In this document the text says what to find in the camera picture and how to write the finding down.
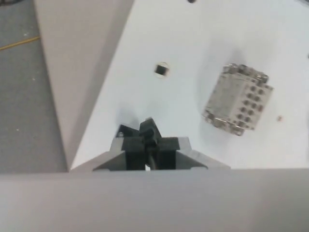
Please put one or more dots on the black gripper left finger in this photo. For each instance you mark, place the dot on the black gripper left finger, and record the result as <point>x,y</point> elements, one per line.
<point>132,152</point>

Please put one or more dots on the white task board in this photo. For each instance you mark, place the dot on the white task board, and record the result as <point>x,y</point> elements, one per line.
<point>169,108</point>

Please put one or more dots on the black USB plug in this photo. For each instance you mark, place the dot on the black USB plug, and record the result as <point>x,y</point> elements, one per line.
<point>147,128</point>

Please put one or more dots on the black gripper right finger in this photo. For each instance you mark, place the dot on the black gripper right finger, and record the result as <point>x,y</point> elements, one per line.
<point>169,152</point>

